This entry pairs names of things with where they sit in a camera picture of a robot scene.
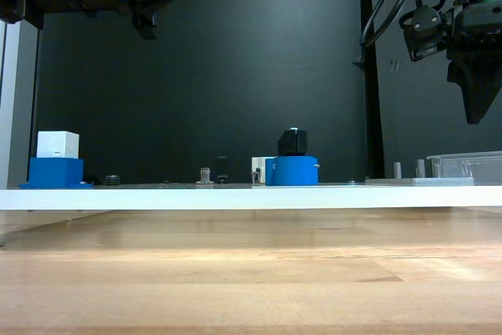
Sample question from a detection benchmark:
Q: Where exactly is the clear plastic container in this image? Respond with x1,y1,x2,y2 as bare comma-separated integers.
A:
425,149,502,180

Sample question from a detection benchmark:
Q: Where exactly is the grey peg plate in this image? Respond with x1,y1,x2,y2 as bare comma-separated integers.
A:
364,177,475,187

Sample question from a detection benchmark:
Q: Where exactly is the white cube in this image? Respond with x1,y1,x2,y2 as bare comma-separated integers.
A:
37,129,81,159

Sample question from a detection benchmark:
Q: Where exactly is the blue square holder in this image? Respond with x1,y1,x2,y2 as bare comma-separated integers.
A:
19,156,94,190

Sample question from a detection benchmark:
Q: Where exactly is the white board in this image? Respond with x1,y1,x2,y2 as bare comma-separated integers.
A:
0,184,502,211

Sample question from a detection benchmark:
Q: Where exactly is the black block with screw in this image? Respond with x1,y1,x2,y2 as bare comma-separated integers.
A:
277,126,308,156

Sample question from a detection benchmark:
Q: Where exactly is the blue round holder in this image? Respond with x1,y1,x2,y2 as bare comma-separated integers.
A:
265,154,321,187

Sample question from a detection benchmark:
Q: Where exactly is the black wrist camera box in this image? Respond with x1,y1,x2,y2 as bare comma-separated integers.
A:
398,3,452,62

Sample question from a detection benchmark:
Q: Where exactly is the black aluminium frame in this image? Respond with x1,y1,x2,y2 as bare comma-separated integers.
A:
355,0,386,180

